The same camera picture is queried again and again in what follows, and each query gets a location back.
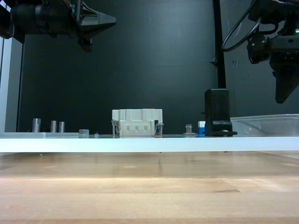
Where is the black USB hub socket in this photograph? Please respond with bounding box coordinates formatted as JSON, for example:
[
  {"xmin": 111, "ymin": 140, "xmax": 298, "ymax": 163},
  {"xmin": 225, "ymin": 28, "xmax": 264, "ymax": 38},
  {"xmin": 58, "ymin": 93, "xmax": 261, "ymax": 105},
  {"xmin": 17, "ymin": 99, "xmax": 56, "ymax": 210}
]
[{"xmin": 204, "ymin": 88, "xmax": 238, "ymax": 137}]

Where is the blue and white connector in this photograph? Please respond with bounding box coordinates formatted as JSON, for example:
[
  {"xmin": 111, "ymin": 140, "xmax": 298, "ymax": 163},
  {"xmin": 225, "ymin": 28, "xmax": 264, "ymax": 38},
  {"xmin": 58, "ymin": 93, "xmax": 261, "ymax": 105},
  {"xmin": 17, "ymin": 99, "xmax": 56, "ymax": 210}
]
[{"xmin": 197, "ymin": 120, "xmax": 206, "ymax": 136}]

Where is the beige connector housing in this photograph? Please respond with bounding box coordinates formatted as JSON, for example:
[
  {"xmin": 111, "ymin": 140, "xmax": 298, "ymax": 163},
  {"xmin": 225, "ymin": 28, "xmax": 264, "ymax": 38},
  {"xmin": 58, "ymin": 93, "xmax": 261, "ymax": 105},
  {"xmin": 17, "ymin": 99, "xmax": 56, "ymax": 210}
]
[{"xmin": 111, "ymin": 108, "xmax": 165, "ymax": 138}]

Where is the clear plastic tub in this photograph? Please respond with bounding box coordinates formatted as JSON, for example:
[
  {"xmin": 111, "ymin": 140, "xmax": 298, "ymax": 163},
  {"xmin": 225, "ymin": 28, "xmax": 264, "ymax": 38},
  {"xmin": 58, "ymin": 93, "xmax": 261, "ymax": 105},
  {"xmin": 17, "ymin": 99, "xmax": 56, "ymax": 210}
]
[{"xmin": 230, "ymin": 113, "xmax": 299, "ymax": 136}]

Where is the clear plastic standoff screw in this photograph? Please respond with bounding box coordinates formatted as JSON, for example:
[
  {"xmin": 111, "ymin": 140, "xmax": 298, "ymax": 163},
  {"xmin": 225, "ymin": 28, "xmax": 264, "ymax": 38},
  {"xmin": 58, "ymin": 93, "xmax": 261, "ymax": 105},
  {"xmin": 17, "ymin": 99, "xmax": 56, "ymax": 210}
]
[{"xmin": 183, "ymin": 125, "xmax": 196, "ymax": 137}]

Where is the notched silver metal peg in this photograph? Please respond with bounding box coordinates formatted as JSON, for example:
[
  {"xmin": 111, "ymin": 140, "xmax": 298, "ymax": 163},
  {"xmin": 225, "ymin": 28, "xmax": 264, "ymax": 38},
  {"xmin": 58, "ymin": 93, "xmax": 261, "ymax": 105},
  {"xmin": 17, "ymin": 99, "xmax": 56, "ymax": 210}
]
[{"xmin": 32, "ymin": 118, "xmax": 42, "ymax": 133}]

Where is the white board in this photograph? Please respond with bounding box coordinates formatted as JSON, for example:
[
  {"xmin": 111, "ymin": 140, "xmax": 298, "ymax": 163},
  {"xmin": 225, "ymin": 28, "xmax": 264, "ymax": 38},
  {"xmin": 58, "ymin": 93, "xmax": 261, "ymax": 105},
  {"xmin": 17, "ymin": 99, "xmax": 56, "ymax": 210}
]
[{"xmin": 0, "ymin": 134, "xmax": 299, "ymax": 154}]

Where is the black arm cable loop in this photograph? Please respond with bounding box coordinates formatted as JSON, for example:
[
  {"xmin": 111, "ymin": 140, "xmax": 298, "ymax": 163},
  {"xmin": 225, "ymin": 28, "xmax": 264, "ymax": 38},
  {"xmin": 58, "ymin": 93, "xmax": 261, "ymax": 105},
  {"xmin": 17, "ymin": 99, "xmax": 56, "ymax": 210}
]
[{"xmin": 221, "ymin": 0, "xmax": 260, "ymax": 52}]

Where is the black frame post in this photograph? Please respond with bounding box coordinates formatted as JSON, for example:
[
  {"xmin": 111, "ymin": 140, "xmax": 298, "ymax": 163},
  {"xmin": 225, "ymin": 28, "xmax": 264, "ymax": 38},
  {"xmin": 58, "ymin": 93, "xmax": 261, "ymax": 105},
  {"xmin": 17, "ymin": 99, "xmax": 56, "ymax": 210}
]
[{"xmin": 210, "ymin": 0, "xmax": 228, "ymax": 90}]

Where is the grey metal post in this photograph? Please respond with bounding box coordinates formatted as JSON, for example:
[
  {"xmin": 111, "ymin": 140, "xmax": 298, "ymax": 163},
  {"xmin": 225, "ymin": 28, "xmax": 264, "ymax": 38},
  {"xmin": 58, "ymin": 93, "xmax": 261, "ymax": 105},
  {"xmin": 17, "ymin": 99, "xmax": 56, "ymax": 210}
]
[{"xmin": 0, "ymin": 36, "xmax": 23, "ymax": 138}]

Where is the aluminium base plate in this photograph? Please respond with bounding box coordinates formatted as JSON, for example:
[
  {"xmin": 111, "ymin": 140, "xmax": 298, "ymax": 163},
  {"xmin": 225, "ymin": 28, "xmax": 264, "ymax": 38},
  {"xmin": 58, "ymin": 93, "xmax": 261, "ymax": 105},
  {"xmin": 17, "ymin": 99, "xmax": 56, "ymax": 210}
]
[{"xmin": 0, "ymin": 132, "xmax": 79, "ymax": 139}]

